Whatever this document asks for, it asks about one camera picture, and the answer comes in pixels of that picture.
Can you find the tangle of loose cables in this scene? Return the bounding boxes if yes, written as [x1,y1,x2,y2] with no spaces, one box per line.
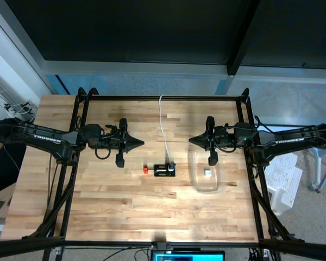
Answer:
[4,102,35,115]

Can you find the grey metal chair frame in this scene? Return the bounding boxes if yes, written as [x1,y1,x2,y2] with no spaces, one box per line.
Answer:
[304,148,326,194]

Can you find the black steel column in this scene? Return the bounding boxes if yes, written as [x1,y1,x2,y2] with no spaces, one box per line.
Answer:
[227,0,261,76]

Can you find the black aluminium frame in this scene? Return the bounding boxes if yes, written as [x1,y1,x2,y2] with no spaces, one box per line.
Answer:
[0,86,326,261]

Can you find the clear plastic tub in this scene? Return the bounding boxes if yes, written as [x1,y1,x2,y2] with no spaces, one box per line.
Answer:
[189,149,225,195]

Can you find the brown cardboard box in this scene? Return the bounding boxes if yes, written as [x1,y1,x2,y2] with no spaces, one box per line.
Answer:
[0,182,17,218]

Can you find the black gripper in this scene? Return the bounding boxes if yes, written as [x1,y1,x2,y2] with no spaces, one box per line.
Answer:
[106,119,145,168]
[189,116,236,166]

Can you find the blue-edged screen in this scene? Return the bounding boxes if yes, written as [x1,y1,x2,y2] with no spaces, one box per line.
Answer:
[151,250,225,261]

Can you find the black clamp with red knob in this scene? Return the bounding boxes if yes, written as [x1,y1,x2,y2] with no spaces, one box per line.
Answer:
[143,162,178,178]

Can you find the white plastic step stool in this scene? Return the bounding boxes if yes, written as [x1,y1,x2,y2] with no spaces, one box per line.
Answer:
[264,152,304,217]

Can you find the small black camera box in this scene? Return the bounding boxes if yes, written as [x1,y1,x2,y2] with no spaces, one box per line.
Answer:
[151,235,172,250]

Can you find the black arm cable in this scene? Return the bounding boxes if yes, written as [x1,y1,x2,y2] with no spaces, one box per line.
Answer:
[93,123,120,160]
[254,116,274,134]

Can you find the white power cable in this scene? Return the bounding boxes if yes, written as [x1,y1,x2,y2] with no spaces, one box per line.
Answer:
[158,94,173,164]

